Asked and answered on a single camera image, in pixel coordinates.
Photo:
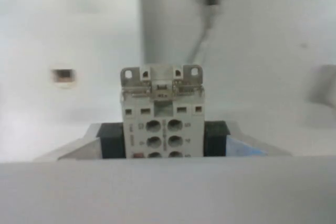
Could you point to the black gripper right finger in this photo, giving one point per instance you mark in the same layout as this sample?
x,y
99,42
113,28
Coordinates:
x,y
216,140

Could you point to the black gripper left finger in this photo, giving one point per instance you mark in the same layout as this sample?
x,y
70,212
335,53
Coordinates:
x,y
110,142

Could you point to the grey waterproof plug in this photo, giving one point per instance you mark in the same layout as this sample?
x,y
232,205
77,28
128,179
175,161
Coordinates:
x,y
162,119

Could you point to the white task board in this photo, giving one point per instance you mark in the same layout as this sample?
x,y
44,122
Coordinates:
x,y
52,24

